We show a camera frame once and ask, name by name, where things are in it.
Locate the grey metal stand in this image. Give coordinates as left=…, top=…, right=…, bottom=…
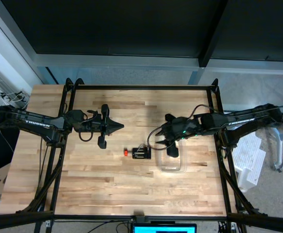
left=269, top=126, right=283, bottom=173

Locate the black wall pillar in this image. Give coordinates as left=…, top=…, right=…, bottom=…
left=198, top=0, right=229, bottom=68

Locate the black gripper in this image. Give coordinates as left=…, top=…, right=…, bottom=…
left=78, top=103, right=125, bottom=150
left=155, top=113, right=203, bottom=158

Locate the small black table camera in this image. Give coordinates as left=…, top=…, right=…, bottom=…
left=133, top=210, right=149, bottom=223

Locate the bundle of loose cables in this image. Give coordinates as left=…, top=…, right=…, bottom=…
left=0, top=90, right=28, bottom=104

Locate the clear plastic tub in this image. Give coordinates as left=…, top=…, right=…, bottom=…
left=155, top=138, right=187, bottom=174

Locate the screen with blue edge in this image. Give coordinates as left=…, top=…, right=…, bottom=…
left=131, top=223, right=197, bottom=233

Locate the RCA socket with braided cable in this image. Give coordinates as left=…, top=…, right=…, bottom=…
left=135, top=144, right=150, bottom=155

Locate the black metal frame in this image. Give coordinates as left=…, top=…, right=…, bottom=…
left=0, top=77, right=283, bottom=233

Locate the white plastic step stool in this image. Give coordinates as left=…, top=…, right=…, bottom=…
left=231, top=135, right=268, bottom=194

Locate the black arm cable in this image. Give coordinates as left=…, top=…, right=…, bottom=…
left=78, top=114, right=95, bottom=143
left=147, top=104, right=283, bottom=148

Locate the black vise with red knob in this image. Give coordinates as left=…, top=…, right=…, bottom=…
left=123, top=145, right=152, bottom=160

